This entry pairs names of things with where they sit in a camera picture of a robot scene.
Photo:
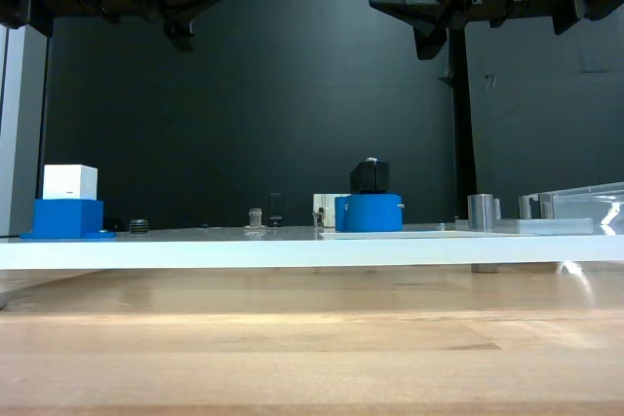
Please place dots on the silver 16mm metal cylinder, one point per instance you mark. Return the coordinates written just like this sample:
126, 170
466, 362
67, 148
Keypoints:
480, 214

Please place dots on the white task board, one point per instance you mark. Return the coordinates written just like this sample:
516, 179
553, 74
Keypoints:
244, 255

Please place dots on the blue round holder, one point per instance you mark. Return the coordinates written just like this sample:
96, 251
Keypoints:
370, 214

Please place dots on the black round knurled screw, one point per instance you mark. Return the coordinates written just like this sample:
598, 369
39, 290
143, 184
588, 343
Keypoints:
139, 226

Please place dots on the white cube block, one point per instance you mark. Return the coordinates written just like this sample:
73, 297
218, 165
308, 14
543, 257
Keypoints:
68, 182

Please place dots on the white connector housing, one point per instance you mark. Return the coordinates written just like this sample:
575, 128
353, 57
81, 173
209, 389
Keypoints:
325, 209

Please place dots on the black clamp block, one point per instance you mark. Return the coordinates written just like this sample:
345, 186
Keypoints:
368, 177

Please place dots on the blue square holder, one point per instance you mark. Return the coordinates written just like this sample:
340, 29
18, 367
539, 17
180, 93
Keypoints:
68, 217

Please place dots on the grey metal plate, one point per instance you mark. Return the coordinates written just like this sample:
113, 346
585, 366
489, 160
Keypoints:
556, 226

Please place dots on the black wall pillar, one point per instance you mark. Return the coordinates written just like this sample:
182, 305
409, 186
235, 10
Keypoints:
462, 143

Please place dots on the small black connector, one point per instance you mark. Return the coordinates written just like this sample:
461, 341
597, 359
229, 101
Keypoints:
276, 206

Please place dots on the small grey metal peg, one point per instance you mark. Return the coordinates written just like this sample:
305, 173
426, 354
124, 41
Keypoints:
524, 207
497, 209
546, 205

